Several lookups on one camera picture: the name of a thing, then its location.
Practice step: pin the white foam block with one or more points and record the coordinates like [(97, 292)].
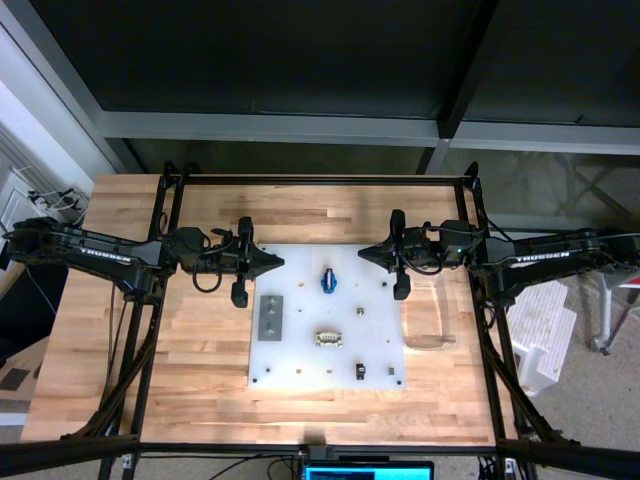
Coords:
[(540, 340)]

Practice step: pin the grey metal stand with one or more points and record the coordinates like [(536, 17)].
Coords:
[(605, 310)]

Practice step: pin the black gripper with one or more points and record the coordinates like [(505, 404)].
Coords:
[(235, 257), (420, 250)]

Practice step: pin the grey metal plate with pegs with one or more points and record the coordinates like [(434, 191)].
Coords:
[(262, 320)]

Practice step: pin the white task board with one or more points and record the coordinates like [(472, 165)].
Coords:
[(300, 340)]

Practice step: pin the black socket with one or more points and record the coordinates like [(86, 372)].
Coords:
[(359, 372)]

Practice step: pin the cardboard box with black squares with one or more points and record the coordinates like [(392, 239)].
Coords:
[(20, 380)]

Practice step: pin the black low camera mount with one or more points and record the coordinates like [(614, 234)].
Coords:
[(317, 450)]

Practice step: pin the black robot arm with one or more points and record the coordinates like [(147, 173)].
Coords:
[(100, 252), (550, 257)]

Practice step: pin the clear plastic tub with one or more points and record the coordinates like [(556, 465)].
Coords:
[(422, 320)]

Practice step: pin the blue clamp with bar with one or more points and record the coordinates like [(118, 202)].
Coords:
[(328, 287)]

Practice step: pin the beige connector housing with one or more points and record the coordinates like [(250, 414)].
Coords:
[(329, 340)]

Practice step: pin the blue lit screen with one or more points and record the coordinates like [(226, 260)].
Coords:
[(367, 472)]

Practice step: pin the black aluminium frame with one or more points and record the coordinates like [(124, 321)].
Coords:
[(75, 450)]

